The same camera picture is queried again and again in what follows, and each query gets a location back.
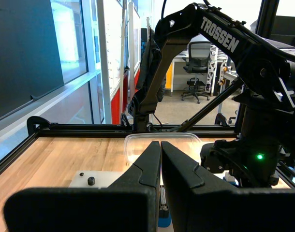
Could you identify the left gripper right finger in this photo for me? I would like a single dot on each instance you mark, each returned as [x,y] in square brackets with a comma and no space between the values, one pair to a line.
[222,210]

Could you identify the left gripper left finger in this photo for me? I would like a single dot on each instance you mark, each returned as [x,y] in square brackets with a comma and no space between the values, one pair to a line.
[89,207]

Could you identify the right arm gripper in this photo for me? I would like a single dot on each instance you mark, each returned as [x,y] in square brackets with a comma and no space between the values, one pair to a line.
[256,166]

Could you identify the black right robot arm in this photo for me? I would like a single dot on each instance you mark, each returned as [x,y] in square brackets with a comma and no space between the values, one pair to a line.
[220,36]

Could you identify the small black threaded stud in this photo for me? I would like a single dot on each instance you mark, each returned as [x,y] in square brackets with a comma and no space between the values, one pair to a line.
[91,181]

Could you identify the white mounting board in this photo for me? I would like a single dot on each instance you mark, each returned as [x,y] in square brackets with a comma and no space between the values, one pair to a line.
[106,180]

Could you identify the blue D-sub connector block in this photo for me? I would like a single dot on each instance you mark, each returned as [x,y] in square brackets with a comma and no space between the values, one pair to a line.
[164,222]

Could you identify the clear plastic tub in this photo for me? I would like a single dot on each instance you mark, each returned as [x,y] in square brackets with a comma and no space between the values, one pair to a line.
[133,145]

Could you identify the white lattice stand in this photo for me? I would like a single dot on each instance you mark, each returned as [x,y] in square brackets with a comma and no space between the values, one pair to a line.
[213,70]

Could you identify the black office chair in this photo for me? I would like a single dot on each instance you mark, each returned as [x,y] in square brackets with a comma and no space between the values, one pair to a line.
[198,52]

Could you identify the large black monitor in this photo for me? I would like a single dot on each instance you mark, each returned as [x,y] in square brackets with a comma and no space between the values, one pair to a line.
[287,26]

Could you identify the dark hanging jacket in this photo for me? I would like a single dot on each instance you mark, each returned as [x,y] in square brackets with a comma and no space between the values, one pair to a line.
[143,62]

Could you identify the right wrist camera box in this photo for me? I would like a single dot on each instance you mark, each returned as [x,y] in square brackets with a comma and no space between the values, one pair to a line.
[215,157]

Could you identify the black aluminium frame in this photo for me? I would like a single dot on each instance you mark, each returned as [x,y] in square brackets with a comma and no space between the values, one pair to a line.
[89,129]

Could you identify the red wall panel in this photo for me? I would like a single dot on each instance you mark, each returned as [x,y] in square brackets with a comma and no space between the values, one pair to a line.
[116,106]

